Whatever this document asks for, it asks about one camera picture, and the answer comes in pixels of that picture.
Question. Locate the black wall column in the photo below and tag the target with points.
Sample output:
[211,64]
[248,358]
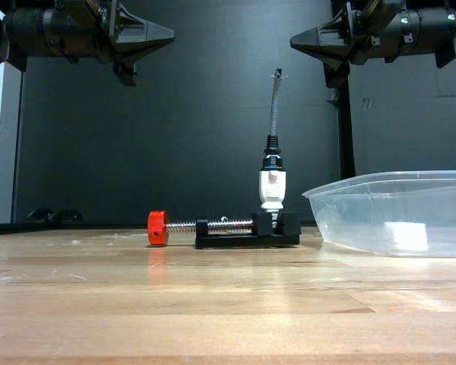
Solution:
[346,133]

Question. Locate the black metal frame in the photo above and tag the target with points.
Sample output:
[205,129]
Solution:
[99,227]

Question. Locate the clear plastic tub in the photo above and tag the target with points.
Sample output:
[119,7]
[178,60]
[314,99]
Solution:
[365,228]

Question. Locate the black clamp with red knob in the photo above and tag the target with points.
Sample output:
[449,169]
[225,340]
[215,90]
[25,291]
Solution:
[247,241]

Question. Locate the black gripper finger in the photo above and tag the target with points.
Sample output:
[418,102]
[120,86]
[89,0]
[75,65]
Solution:
[323,38]
[144,36]

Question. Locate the black curved frame bracket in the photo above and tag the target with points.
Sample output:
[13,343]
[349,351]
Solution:
[66,216]
[40,215]

